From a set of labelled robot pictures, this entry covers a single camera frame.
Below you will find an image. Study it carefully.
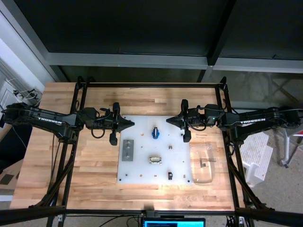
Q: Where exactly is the clear plastic tub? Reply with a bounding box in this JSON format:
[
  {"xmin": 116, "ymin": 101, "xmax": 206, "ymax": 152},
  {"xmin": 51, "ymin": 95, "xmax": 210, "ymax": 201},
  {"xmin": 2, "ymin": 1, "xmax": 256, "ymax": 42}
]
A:
[{"xmin": 189, "ymin": 144, "xmax": 214, "ymax": 184}]

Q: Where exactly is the white plastic step stool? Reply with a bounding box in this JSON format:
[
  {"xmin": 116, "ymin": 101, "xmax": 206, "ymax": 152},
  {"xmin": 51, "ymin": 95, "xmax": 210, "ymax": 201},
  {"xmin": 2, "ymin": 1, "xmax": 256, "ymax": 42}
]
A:
[{"xmin": 239, "ymin": 131, "xmax": 271, "ymax": 188}]

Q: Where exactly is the power strip with plugs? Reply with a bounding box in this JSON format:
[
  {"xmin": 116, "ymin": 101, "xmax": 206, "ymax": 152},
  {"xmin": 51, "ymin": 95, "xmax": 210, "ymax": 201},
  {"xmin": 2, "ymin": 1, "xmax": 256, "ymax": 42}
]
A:
[{"xmin": 11, "ymin": 87, "xmax": 41, "ymax": 103}]

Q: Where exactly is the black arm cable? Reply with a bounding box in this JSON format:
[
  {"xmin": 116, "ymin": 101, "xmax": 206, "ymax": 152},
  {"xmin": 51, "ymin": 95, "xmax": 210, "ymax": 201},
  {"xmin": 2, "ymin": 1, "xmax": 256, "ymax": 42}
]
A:
[
  {"xmin": 90, "ymin": 127, "xmax": 107, "ymax": 140},
  {"xmin": 188, "ymin": 106, "xmax": 208, "ymax": 131}
]

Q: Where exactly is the grey metal chair leg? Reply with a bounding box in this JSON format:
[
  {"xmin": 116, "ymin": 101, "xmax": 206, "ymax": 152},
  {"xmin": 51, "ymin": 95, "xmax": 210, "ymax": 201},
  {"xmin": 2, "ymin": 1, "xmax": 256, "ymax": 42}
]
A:
[{"xmin": 272, "ymin": 122, "xmax": 303, "ymax": 169}]

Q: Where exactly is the white task board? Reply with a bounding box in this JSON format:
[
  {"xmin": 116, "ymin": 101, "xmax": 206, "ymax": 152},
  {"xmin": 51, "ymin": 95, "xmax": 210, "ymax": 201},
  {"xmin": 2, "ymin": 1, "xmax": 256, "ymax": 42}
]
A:
[{"xmin": 117, "ymin": 115, "xmax": 192, "ymax": 184}]

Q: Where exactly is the black metal frame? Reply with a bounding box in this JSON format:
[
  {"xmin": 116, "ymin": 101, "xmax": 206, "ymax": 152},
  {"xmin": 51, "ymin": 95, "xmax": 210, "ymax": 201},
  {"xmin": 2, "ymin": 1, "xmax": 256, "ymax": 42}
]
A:
[{"xmin": 0, "ymin": 75, "xmax": 303, "ymax": 227}]

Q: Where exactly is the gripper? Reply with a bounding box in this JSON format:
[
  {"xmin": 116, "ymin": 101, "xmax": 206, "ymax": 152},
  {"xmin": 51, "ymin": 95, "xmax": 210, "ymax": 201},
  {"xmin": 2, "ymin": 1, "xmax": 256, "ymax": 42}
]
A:
[
  {"xmin": 166, "ymin": 99, "xmax": 206, "ymax": 144},
  {"xmin": 91, "ymin": 102, "xmax": 135, "ymax": 146}
]

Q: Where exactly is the grey metal beam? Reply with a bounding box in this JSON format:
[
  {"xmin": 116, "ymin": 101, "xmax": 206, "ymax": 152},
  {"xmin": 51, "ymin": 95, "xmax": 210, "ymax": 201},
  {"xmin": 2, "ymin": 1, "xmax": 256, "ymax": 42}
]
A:
[
  {"xmin": 214, "ymin": 57, "xmax": 303, "ymax": 74},
  {"xmin": 46, "ymin": 52, "xmax": 209, "ymax": 70}
]

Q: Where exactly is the black table camera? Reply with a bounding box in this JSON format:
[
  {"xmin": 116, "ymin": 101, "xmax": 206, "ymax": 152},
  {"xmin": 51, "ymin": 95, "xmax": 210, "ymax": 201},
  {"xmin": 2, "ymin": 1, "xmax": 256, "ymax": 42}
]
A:
[{"xmin": 141, "ymin": 205, "xmax": 159, "ymax": 218}]

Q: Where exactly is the grey metal plate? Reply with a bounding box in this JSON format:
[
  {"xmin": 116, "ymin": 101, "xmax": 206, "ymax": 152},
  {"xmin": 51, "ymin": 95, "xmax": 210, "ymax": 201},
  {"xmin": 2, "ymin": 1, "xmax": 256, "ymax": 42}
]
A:
[{"xmin": 121, "ymin": 139, "xmax": 135, "ymax": 162}]

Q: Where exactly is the laptop screen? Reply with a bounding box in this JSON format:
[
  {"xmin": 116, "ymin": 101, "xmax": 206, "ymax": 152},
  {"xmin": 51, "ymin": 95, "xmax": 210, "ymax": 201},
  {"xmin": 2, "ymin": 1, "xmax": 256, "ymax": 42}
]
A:
[{"xmin": 142, "ymin": 217, "xmax": 206, "ymax": 227}]

